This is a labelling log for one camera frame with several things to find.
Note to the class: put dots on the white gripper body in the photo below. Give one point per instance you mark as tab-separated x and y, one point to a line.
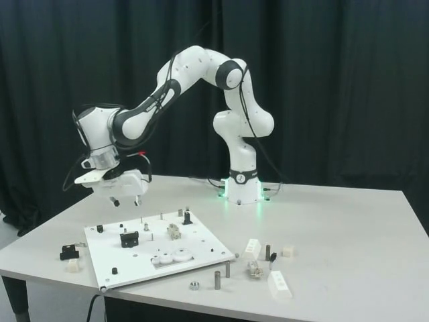
124	184

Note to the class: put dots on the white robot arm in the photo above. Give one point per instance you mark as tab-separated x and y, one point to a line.
187	67

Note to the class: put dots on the white small gear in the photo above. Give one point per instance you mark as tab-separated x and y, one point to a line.
155	260

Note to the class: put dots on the white medium gear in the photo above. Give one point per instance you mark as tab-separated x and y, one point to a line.
165	259

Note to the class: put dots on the white task board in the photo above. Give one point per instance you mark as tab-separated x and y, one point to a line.
187	248

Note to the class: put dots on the black D-SUB plug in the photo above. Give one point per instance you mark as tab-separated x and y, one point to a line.
68	252

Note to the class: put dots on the white large gear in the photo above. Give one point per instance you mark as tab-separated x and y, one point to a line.
182	255

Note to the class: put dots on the small white cube holder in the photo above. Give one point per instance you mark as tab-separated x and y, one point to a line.
73	266
288	251

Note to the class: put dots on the metal hex nut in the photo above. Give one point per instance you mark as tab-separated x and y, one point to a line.
193	285

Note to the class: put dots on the thick metal round peg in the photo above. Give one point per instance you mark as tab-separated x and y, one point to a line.
216	280

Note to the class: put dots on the thin metal round peg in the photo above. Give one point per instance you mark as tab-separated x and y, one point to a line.
228	269

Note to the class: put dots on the long white holder with holes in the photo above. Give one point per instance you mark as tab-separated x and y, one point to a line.
253	249
279	285

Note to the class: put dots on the black table leg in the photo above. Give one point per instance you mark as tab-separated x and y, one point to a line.
14	298

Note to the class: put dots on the dark metal square peg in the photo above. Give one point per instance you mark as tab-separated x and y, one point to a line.
267	252

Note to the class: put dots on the small black plug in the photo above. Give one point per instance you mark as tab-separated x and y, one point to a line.
273	257

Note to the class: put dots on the black curtain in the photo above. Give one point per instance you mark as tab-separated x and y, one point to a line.
335	67

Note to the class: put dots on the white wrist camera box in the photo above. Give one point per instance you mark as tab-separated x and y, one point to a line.
88	163

